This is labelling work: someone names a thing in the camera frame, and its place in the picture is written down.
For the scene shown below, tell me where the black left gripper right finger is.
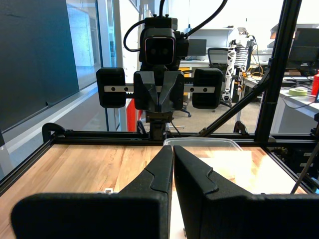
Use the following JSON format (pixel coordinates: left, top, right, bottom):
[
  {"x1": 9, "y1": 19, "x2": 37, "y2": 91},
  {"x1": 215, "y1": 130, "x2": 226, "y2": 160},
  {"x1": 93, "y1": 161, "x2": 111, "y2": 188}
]
[{"x1": 173, "y1": 145, "x2": 319, "y2": 239}]

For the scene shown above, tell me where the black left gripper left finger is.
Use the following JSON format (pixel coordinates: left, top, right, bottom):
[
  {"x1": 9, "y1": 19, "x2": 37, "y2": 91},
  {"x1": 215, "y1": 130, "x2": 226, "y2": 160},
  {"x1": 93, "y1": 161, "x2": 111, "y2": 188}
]
[{"x1": 9, "y1": 145, "x2": 174, "y2": 239}]

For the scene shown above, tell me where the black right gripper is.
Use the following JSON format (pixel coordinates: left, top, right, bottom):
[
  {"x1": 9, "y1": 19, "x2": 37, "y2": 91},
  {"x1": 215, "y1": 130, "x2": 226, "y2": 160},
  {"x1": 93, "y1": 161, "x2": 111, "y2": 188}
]
[{"x1": 96, "y1": 63, "x2": 224, "y2": 112}]

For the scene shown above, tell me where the white partition with red base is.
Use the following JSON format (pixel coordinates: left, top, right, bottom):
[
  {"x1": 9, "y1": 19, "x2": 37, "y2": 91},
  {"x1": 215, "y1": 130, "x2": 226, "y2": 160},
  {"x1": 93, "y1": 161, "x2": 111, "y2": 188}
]
[{"x1": 118, "y1": 0, "x2": 145, "y2": 132}]

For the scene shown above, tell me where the black office chair with armrests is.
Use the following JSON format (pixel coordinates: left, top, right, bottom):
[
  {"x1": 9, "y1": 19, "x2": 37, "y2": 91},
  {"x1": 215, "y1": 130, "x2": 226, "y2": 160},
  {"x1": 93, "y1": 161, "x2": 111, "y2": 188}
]
[{"x1": 174, "y1": 69, "x2": 195, "y2": 118}]

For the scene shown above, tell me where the long white desk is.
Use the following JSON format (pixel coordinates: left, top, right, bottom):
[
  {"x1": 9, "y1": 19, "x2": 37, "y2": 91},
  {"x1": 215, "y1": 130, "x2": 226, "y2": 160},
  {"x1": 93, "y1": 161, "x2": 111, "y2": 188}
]
[{"x1": 179, "y1": 59, "x2": 271, "y2": 75}]

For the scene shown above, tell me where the small black computer monitor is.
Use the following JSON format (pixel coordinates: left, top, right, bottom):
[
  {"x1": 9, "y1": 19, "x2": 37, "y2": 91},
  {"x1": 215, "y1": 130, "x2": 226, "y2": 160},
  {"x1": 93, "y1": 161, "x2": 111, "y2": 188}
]
[{"x1": 187, "y1": 38, "x2": 207, "y2": 62}]

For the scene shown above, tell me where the clear plastic tub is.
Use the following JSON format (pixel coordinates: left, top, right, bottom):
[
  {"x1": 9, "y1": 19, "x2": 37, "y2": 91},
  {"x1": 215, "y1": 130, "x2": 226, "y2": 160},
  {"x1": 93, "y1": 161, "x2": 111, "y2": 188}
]
[{"x1": 162, "y1": 137, "x2": 244, "y2": 156}]

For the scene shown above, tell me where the black mesh office chair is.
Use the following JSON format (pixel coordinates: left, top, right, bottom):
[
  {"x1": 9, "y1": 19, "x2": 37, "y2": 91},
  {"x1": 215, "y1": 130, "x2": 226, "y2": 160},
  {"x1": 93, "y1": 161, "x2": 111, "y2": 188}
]
[{"x1": 207, "y1": 47, "x2": 234, "y2": 114}]

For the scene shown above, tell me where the white striped robot figure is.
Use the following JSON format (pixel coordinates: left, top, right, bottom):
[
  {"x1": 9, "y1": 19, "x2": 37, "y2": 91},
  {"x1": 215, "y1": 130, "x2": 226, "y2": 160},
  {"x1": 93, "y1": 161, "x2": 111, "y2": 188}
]
[{"x1": 222, "y1": 27, "x2": 251, "y2": 102}]

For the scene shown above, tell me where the white desk with panel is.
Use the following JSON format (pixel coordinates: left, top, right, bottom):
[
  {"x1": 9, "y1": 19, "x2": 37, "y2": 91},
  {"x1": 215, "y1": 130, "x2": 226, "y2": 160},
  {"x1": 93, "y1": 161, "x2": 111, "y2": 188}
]
[{"x1": 236, "y1": 74, "x2": 319, "y2": 135}]

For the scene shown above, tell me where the green tape roll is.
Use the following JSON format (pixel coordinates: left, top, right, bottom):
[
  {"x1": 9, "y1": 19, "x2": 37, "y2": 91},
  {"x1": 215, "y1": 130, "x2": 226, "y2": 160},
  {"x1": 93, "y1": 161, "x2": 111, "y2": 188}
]
[{"x1": 288, "y1": 87, "x2": 309, "y2": 96}]

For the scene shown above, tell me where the red bottle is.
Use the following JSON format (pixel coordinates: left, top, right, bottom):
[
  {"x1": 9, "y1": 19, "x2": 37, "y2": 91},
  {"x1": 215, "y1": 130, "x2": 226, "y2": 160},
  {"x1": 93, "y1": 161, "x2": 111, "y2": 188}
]
[{"x1": 312, "y1": 69, "x2": 319, "y2": 97}]

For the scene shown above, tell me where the large black monitor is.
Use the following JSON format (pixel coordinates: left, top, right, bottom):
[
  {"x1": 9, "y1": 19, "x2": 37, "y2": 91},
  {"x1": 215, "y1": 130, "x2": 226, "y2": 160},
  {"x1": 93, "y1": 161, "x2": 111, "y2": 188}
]
[{"x1": 286, "y1": 27, "x2": 319, "y2": 75}]

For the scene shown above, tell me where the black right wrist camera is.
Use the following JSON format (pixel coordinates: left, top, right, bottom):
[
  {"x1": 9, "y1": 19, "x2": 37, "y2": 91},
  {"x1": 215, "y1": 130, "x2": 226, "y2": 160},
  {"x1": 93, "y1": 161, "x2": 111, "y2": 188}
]
[{"x1": 139, "y1": 27, "x2": 176, "y2": 65}]

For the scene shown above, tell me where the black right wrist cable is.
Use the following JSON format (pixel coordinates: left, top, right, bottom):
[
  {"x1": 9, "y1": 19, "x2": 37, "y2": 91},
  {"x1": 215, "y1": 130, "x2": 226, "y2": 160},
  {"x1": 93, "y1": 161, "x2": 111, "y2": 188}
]
[{"x1": 123, "y1": 19, "x2": 147, "y2": 53}]

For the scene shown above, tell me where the black metal frame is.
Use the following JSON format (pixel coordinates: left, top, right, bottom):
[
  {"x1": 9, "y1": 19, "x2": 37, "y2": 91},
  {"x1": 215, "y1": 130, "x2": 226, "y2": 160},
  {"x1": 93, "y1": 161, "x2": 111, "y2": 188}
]
[{"x1": 0, "y1": 0, "x2": 319, "y2": 197}]

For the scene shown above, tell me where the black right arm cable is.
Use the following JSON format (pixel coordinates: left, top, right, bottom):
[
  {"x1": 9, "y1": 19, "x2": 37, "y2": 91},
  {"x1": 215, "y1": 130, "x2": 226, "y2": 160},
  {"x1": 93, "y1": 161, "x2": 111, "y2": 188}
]
[{"x1": 183, "y1": 0, "x2": 229, "y2": 38}]

